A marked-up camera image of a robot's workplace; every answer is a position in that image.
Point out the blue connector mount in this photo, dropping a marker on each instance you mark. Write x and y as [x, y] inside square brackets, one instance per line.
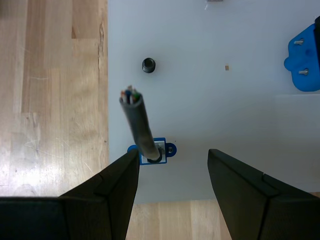
[303, 62]

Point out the black set screw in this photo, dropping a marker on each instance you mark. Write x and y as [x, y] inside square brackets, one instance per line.
[148, 65]

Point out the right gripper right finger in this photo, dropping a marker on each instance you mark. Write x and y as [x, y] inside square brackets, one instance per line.
[245, 205]

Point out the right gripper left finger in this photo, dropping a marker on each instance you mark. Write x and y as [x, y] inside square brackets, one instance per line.
[110, 205]

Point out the blue rj45 socket holder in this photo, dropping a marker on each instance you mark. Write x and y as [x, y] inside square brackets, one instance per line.
[174, 153]

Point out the white mounting board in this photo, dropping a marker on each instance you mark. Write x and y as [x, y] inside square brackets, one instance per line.
[200, 100]

